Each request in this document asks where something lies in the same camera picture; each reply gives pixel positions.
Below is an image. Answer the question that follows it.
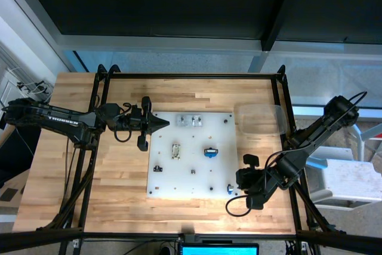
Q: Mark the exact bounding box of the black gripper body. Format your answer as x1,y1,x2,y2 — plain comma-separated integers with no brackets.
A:
131,96,153,152
244,153,266,210

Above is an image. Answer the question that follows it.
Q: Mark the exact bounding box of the clear plastic tub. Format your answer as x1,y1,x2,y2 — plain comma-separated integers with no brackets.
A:
235,104,289,137

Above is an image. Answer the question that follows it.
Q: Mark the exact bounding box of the white plastic board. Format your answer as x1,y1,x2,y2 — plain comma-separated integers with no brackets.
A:
145,111,241,198

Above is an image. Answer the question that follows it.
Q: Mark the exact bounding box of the laptop screen with blue edge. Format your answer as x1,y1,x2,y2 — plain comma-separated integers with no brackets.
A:
178,242,260,255

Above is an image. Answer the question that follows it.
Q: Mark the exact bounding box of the white plastic step stool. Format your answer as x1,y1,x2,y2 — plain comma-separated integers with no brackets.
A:
304,146,382,211

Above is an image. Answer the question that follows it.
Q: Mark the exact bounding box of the black case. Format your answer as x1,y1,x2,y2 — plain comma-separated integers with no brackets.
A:
0,126,41,189

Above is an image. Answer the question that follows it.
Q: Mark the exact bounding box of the brown cardboard sheet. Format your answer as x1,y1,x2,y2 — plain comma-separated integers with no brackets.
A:
0,168,32,208

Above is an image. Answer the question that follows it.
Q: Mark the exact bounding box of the black vertical beam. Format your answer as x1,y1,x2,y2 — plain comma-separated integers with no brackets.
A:
261,0,299,52

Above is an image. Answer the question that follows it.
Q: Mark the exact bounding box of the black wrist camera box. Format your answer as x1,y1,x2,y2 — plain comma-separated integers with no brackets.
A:
130,105,143,120

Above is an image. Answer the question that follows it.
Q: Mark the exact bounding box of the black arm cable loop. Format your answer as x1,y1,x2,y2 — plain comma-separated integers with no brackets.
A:
225,194,254,217
114,125,133,143

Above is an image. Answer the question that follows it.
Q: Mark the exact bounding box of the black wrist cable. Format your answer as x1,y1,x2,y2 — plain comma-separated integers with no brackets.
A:
264,150,289,178

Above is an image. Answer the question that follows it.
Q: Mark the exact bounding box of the black aluminium frame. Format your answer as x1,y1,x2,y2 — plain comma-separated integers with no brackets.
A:
0,63,382,255

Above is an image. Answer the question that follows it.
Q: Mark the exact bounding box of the white tubular frame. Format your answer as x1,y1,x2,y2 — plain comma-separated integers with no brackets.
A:
347,108,382,162

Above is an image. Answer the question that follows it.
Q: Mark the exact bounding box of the white and black cable bundle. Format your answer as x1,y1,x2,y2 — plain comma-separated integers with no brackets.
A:
16,79,51,95

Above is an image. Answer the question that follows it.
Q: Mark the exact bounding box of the black right shoulder cable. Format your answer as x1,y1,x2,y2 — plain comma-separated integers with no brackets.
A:
344,91,368,111

